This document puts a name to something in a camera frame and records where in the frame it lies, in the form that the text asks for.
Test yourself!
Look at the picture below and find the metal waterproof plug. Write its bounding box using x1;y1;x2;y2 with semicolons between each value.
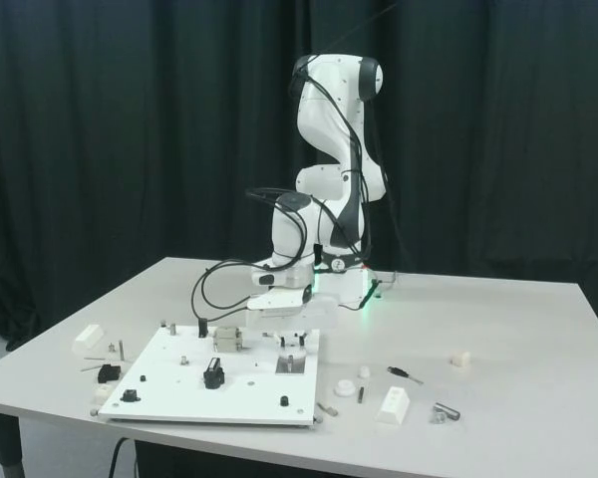
431;401;462;425

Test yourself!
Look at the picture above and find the black curtain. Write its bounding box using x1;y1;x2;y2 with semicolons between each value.
0;0;598;350

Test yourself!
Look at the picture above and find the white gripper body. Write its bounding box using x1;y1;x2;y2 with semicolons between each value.
245;294;339;332

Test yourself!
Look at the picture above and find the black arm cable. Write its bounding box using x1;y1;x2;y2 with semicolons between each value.
288;62;380;273

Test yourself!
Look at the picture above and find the dark grey table leg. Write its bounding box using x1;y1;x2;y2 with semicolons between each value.
0;410;24;478

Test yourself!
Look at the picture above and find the black looped gripper cable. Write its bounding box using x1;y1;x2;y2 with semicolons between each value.
190;257;263;324

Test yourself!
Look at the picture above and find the black floor cable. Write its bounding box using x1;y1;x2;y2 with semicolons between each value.
109;436;134;478

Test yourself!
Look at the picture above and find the black plug with short cable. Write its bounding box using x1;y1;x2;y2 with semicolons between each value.
387;365;425;385

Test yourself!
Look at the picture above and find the white task board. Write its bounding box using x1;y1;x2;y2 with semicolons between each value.
90;326;325;428

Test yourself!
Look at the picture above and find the white peg holder block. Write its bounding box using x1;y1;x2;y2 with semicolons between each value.
72;323;106;354
376;386;413;427

